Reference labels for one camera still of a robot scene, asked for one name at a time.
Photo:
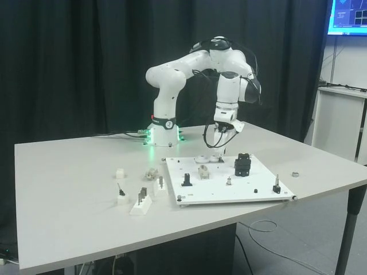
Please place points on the black D-SUB plug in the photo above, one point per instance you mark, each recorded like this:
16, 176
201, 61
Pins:
242, 166

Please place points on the thin metal round peg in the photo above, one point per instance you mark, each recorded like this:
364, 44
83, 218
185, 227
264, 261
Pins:
139, 199

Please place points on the beige metal plug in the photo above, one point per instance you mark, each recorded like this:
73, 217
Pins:
151, 174

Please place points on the round white plug holder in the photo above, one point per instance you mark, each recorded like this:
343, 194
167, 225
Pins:
122, 199

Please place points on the long white peg holder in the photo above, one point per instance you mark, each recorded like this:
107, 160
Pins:
140, 208

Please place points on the black USB plug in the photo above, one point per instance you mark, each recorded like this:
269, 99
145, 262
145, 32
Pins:
186, 180

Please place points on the white cube holder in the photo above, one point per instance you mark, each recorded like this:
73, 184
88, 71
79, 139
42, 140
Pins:
120, 173

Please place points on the metal waterproof plug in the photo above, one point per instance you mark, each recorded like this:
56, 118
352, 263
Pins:
277, 180

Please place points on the white cabinet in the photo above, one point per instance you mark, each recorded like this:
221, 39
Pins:
341, 126

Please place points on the black curtain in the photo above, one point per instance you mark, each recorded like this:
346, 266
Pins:
71, 71

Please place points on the black cabinet under table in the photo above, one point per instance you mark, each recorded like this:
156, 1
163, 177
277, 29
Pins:
172, 252

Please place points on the white large gear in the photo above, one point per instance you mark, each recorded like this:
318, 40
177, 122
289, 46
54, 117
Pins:
202, 159

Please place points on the thick metal round peg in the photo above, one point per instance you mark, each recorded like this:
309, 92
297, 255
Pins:
162, 182

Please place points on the silver metal hex nut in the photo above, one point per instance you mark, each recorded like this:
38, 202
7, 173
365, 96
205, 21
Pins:
295, 174

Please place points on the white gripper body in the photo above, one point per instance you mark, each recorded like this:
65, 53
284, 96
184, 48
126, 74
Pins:
221, 140

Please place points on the large metal square peg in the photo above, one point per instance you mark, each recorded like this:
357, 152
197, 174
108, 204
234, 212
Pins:
144, 193

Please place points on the blue screen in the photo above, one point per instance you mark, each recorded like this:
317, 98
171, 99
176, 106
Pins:
348, 17

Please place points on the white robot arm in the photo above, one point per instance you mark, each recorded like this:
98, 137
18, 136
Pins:
172, 77

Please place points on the short white peg holder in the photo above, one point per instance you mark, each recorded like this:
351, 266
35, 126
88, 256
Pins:
159, 191

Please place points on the white task board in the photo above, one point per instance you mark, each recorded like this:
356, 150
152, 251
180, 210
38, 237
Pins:
229, 192

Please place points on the black table leg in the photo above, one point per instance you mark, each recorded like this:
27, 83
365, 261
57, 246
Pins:
348, 229

